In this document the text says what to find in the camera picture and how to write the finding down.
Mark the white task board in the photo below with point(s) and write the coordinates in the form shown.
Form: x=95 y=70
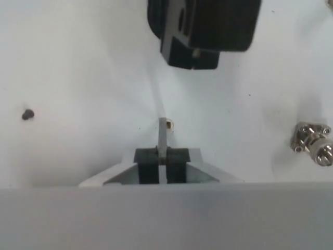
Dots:
x=78 y=78

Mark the thin metal square peg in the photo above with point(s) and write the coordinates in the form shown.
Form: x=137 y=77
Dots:
x=161 y=140

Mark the metal BNC plug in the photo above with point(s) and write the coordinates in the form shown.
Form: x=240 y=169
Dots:
x=323 y=153

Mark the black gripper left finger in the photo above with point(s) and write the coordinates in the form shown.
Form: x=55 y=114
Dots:
x=145 y=166

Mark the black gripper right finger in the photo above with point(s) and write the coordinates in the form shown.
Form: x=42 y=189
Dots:
x=177 y=166

